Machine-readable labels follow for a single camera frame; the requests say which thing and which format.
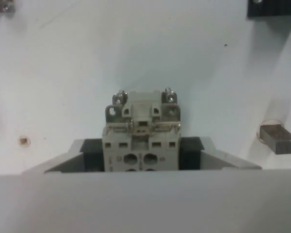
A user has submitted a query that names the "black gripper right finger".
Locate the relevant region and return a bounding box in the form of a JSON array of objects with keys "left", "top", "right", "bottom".
[{"left": 179, "top": 136, "right": 262, "bottom": 171}]

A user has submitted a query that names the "white task board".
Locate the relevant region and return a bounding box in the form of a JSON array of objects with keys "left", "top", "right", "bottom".
[{"left": 0, "top": 0, "right": 291, "bottom": 175}]

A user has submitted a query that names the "metal square peg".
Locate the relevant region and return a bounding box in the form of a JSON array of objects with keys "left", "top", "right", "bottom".
[{"left": 259, "top": 123, "right": 291, "bottom": 155}]

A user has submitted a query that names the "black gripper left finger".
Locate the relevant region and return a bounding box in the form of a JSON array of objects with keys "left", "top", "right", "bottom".
[{"left": 21, "top": 137, "right": 104, "bottom": 174}]

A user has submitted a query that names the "grey waterproof plug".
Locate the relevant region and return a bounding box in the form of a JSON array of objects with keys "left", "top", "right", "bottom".
[{"left": 102, "top": 103, "right": 182, "bottom": 172}]

